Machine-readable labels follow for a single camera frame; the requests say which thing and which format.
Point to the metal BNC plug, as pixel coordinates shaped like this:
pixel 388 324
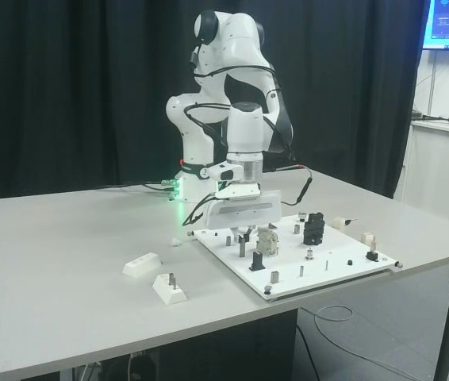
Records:
pixel 310 254

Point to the black curtains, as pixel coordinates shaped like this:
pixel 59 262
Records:
pixel 70 99

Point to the white task board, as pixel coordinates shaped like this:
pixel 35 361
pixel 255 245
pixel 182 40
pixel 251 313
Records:
pixel 315 274

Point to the clear Ethernet plug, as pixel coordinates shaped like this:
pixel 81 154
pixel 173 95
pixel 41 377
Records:
pixel 373 244

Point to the white square peg holder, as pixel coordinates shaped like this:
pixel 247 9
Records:
pixel 169 295

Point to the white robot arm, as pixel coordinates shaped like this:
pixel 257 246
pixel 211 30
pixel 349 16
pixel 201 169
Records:
pixel 240 131

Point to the wide metal round peg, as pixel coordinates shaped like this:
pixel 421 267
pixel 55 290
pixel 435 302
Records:
pixel 296 229

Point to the black D-SUB plug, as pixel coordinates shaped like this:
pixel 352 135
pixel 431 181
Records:
pixel 314 230

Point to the black device on cabinet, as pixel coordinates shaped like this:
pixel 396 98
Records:
pixel 446 119

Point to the white cube plug holder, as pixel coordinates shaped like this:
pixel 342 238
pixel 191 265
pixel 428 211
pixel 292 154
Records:
pixel 340 223
pixel 367 238

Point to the white round peg holder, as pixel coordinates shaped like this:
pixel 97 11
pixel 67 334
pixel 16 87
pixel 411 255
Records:
pixel 141 266

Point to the large metal square peg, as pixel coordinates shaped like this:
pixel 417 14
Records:
pixel 275 276

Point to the white cabinet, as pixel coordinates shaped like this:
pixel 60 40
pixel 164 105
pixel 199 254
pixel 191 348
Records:
pixel 434 170

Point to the flat white mounting plate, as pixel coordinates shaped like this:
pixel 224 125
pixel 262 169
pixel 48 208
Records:
pixel 236 191

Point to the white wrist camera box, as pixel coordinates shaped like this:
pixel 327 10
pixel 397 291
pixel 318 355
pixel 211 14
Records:
pixel 222 171

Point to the beige latched connector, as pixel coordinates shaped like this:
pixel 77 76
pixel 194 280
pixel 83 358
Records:
pixel 268 242

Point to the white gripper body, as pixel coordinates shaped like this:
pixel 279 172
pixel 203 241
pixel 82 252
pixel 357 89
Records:
pixel 244 218

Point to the black box under table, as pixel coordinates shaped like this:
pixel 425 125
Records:
pixel 216 345

